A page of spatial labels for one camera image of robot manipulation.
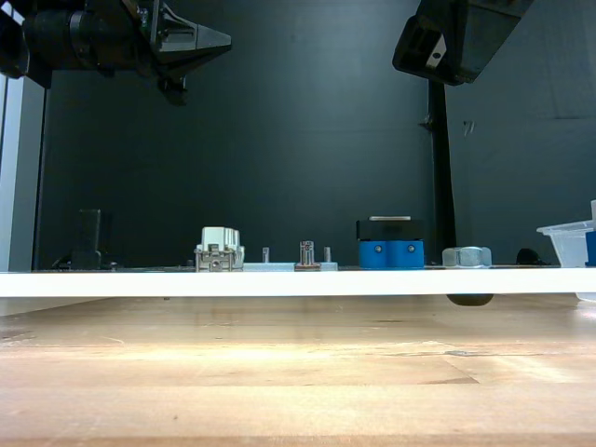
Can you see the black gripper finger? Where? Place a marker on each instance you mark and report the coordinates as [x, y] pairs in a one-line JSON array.
[[186, 63], [212, 39], [489, 37]]

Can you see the silver M12 hex nut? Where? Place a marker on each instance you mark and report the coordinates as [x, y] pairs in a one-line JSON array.
[[467, 257]]

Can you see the grey rectangular connector housing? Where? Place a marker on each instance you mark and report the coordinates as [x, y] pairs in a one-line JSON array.
[[219, 239]]

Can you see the black clamp connector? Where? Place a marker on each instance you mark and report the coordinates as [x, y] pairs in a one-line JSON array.
[[88, 233]]

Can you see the clear plastic tub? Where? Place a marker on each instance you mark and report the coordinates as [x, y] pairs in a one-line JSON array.
[[559, 237]]

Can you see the silver block with three screws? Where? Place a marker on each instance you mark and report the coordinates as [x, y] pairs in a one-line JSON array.
[[270, 267]]

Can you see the white plastic board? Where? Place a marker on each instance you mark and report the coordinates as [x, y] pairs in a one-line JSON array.
[[233, 284]]

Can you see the small silver metal connector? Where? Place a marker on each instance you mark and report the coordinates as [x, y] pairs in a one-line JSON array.
[[307, 256]]

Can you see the blue and white connector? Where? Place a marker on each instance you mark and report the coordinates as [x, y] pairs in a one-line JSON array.
[[591, 249]]

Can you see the black M12 threaded bolt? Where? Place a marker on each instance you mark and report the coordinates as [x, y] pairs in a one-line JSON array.
[[470, 300]]

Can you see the black backdrop post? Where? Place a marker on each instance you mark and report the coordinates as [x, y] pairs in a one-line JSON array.
[[442, 186]]

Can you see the black connector on blue mount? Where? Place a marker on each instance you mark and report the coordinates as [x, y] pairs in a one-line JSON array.
[[391, 255]]

